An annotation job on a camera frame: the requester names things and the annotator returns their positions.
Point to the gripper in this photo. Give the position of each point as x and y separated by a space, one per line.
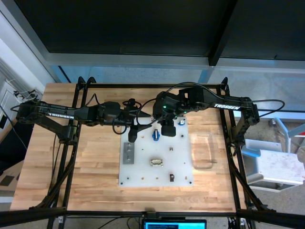
133 136
169 131

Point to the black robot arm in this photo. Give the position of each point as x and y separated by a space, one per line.
226 106
59 114

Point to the blue round connector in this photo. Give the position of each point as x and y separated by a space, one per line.
156 134

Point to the small blue white connector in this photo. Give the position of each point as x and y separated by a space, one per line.
181 122

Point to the beige HAN10E hub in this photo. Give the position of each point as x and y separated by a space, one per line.
156 163

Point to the black connector housing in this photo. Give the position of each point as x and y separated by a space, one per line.
172 178

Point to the grey metal plate with pegs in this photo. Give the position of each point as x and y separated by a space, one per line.
128 155

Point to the clear plastic tub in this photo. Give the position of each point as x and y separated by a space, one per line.
202 152

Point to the white mounting board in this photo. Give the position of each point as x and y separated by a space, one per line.
143 169

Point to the blue laptop screen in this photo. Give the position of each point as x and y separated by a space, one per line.
174 225

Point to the white step stool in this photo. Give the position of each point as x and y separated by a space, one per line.
274 164

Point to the tan cardboard sheet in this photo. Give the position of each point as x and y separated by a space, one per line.
13 169

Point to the black table frame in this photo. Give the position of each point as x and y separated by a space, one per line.
119 86

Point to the small black table camera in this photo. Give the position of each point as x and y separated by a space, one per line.
150 213

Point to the black wall beam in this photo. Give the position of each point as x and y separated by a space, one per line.
223 35

